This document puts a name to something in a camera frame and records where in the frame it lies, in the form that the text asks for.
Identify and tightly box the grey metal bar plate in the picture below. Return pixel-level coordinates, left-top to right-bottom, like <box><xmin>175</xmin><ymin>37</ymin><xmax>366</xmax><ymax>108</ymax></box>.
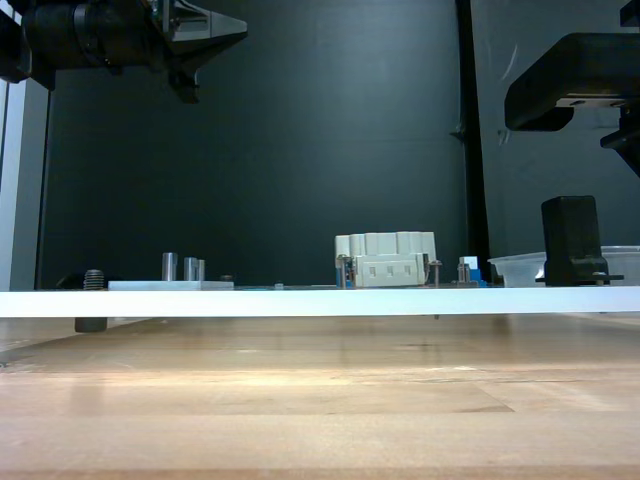
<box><xmin>107</xmin><ymin>279</ymin><xmax>235</xmax><ymax>291</ymax></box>

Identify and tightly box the white taskboard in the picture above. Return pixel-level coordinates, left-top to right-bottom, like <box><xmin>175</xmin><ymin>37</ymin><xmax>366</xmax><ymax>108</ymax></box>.
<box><xmin>0</xmin><ymin>287</ymin><xmax>640</xmax><ymax>319</ymax></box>

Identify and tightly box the black block holder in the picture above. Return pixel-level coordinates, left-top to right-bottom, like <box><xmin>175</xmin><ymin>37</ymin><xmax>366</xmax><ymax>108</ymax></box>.
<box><xmin>535</xmin><ymin>195</ymin><xmax>625</xmax><ymax>287</ymax></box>

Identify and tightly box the clear plastic tub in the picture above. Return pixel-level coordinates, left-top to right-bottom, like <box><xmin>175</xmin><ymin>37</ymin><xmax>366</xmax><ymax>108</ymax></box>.
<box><xmin>488</xmin><ymin>244</ymin><xmax>640</xmax><ymax>287</ymax></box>

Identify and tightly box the blue and white socket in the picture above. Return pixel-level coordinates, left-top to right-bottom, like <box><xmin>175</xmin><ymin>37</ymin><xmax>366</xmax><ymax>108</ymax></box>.
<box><xmin>457</xmin><ymin>255</ymin><xmax>489</xmax><ymax>287</ymax></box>

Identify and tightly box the black board screw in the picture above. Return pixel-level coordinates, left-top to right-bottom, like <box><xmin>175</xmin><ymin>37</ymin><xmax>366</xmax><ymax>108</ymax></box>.
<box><xmin>74</xmin><ymin>269</ymin><xmax>107</xmax><ymax>334</ymax></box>

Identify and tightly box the beige connector housing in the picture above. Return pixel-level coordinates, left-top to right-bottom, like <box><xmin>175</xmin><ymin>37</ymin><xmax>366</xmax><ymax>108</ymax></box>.
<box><xmin>334</xmin><ymin>231</ymin><xmax>435</xmax><ymax>289</ymax></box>

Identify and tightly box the black partition post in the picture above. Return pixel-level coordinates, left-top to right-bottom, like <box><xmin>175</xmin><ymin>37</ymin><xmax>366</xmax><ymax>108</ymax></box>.
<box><xmin>453</xmin><ymin>0</ymin><xmax>490</xmax><ymax>289</ymax></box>

